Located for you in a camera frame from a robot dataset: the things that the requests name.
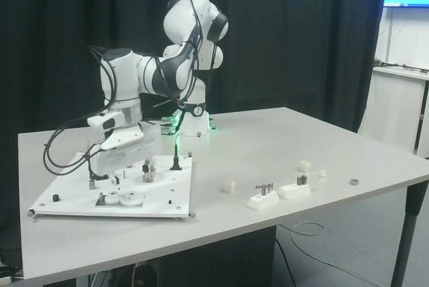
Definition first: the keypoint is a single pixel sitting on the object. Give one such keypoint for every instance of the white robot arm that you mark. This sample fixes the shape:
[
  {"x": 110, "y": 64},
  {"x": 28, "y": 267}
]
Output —
[{"x": 181, "y": 62}]

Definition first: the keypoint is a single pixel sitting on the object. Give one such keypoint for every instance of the black items on cabinet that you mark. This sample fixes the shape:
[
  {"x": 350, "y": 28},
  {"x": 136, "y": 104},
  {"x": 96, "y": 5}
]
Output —
[{"x": 402, "y": 65}]

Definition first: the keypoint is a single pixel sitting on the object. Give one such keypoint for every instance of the metal round peg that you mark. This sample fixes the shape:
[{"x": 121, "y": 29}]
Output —
[
  {"x": 262, "y": 190},
  {"x": 270, "y": 188}
]

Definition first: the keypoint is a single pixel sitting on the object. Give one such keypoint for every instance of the white medium gear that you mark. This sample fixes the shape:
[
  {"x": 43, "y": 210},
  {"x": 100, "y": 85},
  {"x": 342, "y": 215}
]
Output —
[{"x": 111, "y": 197}]

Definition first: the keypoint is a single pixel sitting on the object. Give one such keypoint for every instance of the black curtain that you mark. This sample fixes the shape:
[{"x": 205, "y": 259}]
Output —
[{"x": 50, "y": 49}]

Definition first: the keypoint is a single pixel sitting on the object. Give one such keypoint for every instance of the white large gear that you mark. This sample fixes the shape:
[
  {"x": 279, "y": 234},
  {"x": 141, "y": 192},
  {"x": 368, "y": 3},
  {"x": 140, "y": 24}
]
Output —
[{"x": 131, "y": 199}]

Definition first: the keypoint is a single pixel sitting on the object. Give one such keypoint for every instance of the white task board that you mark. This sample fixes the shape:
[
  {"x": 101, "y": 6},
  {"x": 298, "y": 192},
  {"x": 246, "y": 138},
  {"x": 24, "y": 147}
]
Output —
[{"x": 67, "y": 196}]

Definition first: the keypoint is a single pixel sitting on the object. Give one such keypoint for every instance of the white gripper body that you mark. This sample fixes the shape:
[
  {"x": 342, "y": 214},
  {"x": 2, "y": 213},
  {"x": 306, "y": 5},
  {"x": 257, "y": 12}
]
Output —
[{"x": 134, "y": 153}]

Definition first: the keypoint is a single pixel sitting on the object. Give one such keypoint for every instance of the white small gear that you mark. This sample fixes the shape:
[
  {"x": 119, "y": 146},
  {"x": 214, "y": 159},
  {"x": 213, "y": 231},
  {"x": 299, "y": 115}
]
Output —
[{"x": 322, "y": 173}]

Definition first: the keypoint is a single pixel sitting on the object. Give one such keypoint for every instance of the small black knob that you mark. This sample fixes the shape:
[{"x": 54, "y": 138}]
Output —
[{"x": 55, "y": 197}]

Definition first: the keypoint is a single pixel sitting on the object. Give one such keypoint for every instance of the small metal cylinder peg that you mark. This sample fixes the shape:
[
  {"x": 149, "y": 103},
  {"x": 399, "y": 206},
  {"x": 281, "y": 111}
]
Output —
[{"x": 91, "y": 185}]

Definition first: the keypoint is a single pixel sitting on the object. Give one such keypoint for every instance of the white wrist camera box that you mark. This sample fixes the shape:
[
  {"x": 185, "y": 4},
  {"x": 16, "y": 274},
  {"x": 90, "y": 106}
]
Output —
[{"x": 107, "y": 122}]

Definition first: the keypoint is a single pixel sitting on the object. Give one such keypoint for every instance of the beige metal connector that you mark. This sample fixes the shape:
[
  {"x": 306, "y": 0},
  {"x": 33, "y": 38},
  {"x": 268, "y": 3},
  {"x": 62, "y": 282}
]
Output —
[{"x": 150, "y": 176}]

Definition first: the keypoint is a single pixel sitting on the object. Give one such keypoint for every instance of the white power strip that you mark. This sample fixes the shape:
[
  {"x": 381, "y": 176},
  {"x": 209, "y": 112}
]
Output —
[{"x": 6, "y": 278}]

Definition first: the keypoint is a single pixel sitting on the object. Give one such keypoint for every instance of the metal square peg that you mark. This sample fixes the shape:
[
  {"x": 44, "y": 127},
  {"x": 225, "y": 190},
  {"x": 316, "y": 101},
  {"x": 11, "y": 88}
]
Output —
[
  {"x": 299, "y": 180},
  {"x": 304, "y": 179}
]

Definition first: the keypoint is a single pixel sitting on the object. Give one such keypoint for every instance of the white square peg holder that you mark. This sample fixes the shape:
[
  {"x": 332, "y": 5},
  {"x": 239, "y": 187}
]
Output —
[{"x": 295, "y": 192}]

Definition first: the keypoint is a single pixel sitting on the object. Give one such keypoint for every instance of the white cabinet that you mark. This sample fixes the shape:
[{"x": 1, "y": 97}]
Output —
[{"x": 395, "y": 109}]

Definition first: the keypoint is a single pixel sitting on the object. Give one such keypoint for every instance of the white round peg holder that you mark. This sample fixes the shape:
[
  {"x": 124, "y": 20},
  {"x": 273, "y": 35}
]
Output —
[{"x": 263, "y": 200}]

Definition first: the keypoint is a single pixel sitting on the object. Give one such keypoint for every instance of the dark grey table leg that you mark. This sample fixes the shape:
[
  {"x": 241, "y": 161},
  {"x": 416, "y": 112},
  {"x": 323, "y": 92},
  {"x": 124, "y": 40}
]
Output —
[{"x": 407, "y": 226}]

